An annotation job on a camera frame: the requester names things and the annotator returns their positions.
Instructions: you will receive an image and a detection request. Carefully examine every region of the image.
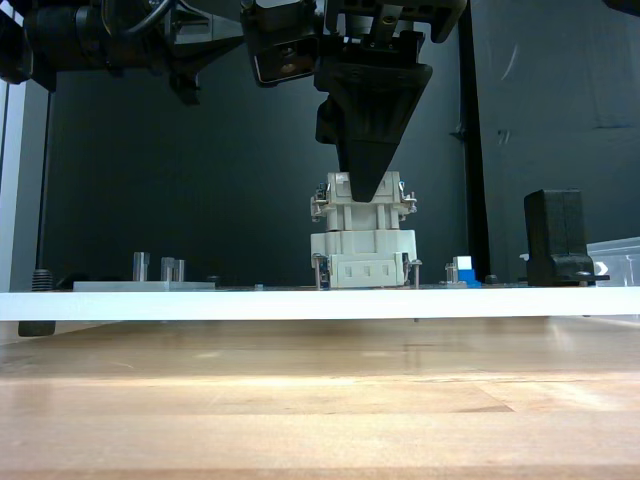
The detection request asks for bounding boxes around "clear plastic tub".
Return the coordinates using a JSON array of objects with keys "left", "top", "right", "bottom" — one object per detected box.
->
[{"left": 584, "top": 237, "right": 640, "bottom": 321}]

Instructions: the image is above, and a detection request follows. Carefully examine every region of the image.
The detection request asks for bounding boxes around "black plastic bracket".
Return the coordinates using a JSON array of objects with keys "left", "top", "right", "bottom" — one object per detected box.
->
[{"left": 523, "top": 188, "right": 611, "bottom": 288}]

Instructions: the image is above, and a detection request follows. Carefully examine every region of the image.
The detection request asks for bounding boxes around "white task board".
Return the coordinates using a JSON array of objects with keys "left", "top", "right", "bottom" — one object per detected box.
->
[{"left": 0, "top": 285, "right": 640, "bottom": 324}]

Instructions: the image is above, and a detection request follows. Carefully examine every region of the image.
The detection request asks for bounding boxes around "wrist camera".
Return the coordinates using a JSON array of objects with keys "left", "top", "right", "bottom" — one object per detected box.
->
[{"left": 239, "top": 0, "right": 325, "bottom": 89}]

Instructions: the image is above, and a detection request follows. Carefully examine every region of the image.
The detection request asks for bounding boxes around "grey ten-pin connector insert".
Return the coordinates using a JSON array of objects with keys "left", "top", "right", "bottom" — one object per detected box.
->
[{"left": 310, "top": 170, "right": 419, "bottom": 234}]

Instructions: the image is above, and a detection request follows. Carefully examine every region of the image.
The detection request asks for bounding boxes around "grey metal plate with posts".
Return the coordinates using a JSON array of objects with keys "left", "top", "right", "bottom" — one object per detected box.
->
[{"left": 73, "top": 251, "right": 217, "bottom": 292}]

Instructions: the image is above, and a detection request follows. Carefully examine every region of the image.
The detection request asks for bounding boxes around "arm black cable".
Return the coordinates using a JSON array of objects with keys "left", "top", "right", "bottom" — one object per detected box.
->
[{"left": 99, "top": 0, "right": 176, "bottom": 36}]

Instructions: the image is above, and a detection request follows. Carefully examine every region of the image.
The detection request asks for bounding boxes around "black board foot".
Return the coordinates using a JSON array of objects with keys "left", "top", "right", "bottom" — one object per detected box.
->
[{"left": 18, "top": 319, "right": 56, "bottom": 337}]

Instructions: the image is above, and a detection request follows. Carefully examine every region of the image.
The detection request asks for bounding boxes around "grey connector base socket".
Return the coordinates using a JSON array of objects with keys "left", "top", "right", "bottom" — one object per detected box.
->
[{"left": 309, "top": 228, "right": 424, "bottom": 290}]

